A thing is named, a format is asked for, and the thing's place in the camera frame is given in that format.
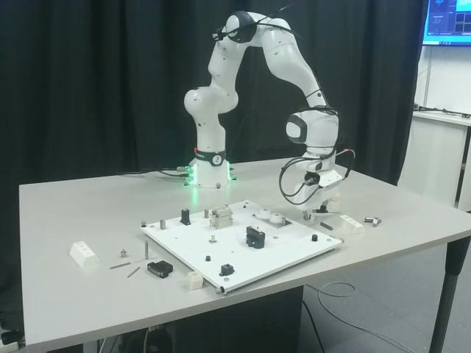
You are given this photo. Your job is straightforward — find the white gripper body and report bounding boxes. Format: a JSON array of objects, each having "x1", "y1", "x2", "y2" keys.
[{"x1": 290, "y1": 180, "x2": 339, "y2": 214}]

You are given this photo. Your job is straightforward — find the white peg holder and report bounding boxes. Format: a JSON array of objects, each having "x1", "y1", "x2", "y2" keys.
[
  {"x1": 338, "y1": 214, "x2": 366, "y2": 235},
  {"x1": 68, "y1": 240, "x2": 101, "y2": 270}
]

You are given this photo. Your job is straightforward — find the thin black rod red tag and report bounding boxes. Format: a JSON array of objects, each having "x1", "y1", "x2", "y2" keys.
[{"x1": 336, "y1": 148, "x2": 357, "y2": 182}]

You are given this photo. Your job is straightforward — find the white task board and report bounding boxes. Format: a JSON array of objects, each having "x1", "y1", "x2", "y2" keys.
[{"x1": 140, "y1": 199, "x2": 345, "y2": 296}]

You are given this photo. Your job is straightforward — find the white cabinet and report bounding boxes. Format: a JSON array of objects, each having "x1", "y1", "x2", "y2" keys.
[{"x1": 402, "y1": 104, "x2": 471, "y2": 215}]

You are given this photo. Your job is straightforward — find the small white cube holder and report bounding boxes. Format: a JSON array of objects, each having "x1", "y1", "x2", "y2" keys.
[{"x1": 187, "y1": 271, "x2": 205, "y2": 292}]

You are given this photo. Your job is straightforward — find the black box under table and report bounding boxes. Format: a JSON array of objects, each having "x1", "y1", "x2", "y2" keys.
[{"x1": 98, "y1": 283, "x2": 307, "y2": 353}]

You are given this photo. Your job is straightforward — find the dark table leg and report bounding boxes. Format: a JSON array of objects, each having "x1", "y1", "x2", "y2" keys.
[{"x1": 428, "y1": 238, "x2": 464, "y2": 353}]

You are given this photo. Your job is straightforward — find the black D-SUB plug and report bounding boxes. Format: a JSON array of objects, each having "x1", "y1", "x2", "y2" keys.
[{"x1": 146, "y1": 260, "x2": 174, "y2": 279}]

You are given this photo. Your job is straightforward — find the blue screen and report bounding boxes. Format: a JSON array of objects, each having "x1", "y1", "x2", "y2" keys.
[{"x1": 420, "y1": 0, "x2": 471, "y2": 48}]

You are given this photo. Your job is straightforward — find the black curtains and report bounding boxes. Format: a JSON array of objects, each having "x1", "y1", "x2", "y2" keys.
[{"x1": 0, "y1": 0, "x2": 432, "y2": 324}]

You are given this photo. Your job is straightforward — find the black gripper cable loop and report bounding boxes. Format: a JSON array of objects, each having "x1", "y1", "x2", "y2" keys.
[{"x1": 277, "y1": 155, "x2": 318, "y2": 204}]

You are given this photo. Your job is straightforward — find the grey floor cable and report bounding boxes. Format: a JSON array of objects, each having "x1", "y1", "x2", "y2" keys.
[{"x1": 303, "y1": 280, "x2": 373, "y2": 353}]

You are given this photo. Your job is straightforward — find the black base cables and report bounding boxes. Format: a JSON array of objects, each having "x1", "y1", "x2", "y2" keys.
[{"x1": 127, "y1": 165, "x2": 194, "y2": 179}]

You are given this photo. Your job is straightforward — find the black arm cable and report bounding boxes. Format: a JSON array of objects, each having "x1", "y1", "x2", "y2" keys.
[{"x1": 210, "y1": 10, "x2": 307, "y2": 42}]

